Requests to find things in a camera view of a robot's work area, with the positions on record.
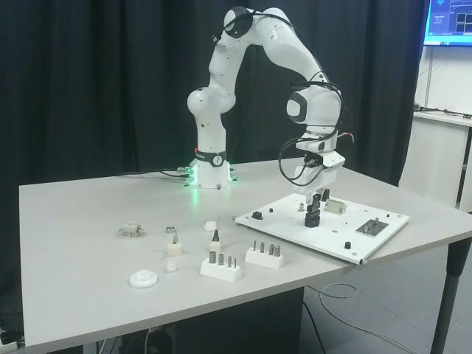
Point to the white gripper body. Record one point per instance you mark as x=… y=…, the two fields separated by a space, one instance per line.
x=313 y=178

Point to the black D-SUB plug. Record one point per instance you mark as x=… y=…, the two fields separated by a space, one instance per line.
x=314 y=204

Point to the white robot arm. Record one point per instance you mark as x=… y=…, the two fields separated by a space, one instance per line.
x=228 y=66

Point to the white task board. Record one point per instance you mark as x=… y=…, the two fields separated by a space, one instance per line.
x=280 y=219

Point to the large metal square peg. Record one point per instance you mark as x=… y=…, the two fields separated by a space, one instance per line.
x=278 y=251

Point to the medium metal square peg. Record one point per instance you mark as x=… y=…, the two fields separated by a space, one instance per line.
x=271 y=250

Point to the small metal square peg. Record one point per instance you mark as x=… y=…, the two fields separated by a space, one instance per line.
x=262 y=248

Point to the white square peg holder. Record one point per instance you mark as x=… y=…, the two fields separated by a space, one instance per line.
x=264 y=260

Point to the black Ethernet plug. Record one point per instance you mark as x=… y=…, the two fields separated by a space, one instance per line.
x=215 y=234

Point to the white medium gear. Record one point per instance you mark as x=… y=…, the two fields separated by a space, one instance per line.
x=210 y=225

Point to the small white plug holder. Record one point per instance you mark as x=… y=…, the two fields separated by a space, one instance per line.
x=175 y=249
x=215 y=246

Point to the medium metal round peg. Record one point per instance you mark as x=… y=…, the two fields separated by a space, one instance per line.
x=221 y=259

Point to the large metal round peg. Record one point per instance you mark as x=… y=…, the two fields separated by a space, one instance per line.
x=213 y=257

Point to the white round peg holder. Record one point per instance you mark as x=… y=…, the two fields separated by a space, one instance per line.
x=220 y=273

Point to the silver USB plug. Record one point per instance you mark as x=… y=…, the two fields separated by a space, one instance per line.
x=176 y=236

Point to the white small gear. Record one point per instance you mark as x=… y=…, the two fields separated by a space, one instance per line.
x=170 y=266

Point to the black table leg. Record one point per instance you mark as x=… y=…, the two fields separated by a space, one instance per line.
x=448 y=295

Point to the beige waterproof plug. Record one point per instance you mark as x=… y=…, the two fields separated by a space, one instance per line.
x=131 y=229

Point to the white large gear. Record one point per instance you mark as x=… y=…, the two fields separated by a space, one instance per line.
x=144 y=279

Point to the blue screen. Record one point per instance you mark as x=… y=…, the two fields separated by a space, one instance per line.
x=448 y=22

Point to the black curtain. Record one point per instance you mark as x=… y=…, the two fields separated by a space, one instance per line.
x=92 y=73

